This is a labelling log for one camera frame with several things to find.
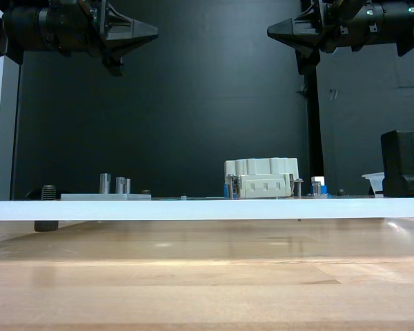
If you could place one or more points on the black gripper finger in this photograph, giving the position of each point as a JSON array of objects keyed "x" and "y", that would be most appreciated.
[
  {"x": 124, "y": 29},
  {"x": 300, "y": 29},
  {"x": 127, "y": 50},
  {"x": 291, "y": 47}
]

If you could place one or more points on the beige HAN10E socket base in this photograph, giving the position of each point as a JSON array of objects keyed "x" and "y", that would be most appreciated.
[{"x": 262, "y": 186}]

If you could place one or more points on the black connector housing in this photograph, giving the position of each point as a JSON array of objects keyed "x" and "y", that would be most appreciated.
[{"x": 400, "y": 162}]

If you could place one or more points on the blue holder with white plug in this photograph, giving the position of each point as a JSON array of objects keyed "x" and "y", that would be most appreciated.
[{"x": 318, "y": 180}]

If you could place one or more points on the grey metal plate with posts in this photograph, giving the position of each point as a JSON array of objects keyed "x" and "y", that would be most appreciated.
[{"x": 89, "y": 197}]

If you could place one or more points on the black standoff screw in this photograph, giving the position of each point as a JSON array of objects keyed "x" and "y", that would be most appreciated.
[
  {"x": 341, "y": 192},
  {"x": 48, "y": 192}
]

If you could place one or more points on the clear plastic tub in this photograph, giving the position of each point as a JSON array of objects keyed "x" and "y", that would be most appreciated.
[{"x": 374, "y": 181}]

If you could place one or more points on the white task board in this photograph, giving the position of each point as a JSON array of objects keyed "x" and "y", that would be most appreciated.
[{"x": 207, "y": 210}]

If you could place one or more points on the black window post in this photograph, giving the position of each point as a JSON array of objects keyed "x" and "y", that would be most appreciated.
[{"x": 312, "y": 131}]

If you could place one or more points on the grey window frame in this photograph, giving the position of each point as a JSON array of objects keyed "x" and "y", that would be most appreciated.
[{"x": 0, "y": 138}]

